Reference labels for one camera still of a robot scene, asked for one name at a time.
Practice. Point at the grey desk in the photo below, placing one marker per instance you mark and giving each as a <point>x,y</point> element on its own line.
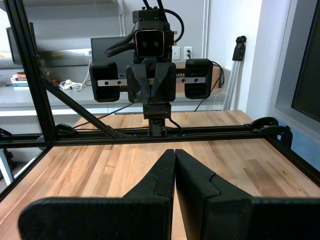
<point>37,97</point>

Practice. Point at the grey shelf upright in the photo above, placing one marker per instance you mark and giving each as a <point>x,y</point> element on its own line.
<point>121,17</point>

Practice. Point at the stack of books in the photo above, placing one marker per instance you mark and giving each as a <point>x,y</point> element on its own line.
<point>19,81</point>

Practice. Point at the silver folded stand black top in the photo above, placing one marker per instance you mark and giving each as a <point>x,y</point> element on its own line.
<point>236,70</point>

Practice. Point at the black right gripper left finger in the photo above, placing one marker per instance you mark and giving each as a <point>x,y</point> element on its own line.
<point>112,220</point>

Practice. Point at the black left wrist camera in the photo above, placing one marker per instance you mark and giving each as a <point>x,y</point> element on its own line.
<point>150,43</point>

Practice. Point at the white table leg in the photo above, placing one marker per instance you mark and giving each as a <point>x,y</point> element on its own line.
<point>6,167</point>

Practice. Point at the white wall outlet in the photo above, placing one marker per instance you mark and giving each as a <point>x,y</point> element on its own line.
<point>188,52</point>
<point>176,53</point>

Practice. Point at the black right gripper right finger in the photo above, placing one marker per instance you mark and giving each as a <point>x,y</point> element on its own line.
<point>250,220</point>

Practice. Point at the black rounded frame bracket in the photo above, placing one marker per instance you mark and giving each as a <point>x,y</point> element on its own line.
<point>277,132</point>
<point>65,128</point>
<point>265,122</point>

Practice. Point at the black frame post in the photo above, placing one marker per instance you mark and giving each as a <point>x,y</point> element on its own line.
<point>32,75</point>

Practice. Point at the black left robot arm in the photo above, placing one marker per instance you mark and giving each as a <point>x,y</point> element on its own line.
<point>156,120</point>

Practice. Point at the black frame rail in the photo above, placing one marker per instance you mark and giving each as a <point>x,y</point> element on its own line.
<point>295,157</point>
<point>212,137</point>
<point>25,170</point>

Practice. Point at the dark window grey frame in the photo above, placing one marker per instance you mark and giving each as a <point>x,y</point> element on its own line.
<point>307,75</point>

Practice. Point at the black diagonal frame brace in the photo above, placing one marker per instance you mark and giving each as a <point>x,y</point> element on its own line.
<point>82,110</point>

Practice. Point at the white wall conduit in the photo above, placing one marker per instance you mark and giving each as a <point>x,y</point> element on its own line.
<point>206,27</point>

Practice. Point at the dark computer monitor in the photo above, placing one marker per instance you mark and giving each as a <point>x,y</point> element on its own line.
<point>110,52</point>
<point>17,47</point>

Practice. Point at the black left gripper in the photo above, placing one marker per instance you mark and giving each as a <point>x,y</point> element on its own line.
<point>105,92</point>

